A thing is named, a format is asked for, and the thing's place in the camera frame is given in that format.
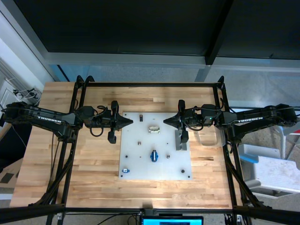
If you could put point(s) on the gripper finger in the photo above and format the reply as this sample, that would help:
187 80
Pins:
174 124
123 124
174 118
123 118

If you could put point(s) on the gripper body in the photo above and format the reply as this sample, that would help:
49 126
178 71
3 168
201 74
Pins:
106 122
189 119

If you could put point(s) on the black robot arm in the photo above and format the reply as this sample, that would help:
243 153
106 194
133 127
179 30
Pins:
47 119
253 120

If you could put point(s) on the clear plastic container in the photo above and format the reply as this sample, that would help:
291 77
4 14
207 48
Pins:
211 137

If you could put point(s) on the small black connector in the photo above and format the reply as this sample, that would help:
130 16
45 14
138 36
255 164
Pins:
141 117

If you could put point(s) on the beige connector housing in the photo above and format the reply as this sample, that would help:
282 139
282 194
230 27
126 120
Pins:
154 129

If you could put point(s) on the blue round holder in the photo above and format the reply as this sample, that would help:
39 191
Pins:
157 156

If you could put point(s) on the blue square holder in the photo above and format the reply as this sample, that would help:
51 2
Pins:
129 170

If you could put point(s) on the white board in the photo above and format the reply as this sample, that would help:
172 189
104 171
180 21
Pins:
145 168

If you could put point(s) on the blue-edged screen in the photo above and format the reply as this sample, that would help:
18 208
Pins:
172 221

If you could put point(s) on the white step stool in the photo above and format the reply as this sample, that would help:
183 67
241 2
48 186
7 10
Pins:
276 173

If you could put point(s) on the cardboard box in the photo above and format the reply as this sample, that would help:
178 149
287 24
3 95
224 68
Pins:
9 171

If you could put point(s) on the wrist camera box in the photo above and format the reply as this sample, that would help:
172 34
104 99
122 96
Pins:
84 112
206 117

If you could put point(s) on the black metal frame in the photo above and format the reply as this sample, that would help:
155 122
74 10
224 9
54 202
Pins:
150 84

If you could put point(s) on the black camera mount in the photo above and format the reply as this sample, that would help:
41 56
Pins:
148 211

